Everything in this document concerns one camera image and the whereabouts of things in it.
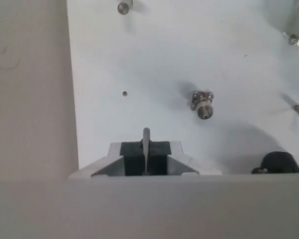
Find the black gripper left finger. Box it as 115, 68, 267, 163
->
76, 141, 146, 177

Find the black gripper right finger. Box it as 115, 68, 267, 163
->
147, 140, 200, 177

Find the white task board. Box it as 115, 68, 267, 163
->
66, 0, 299, 181

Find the black D-SUB plug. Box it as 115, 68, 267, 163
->
251, 150, 299, 174

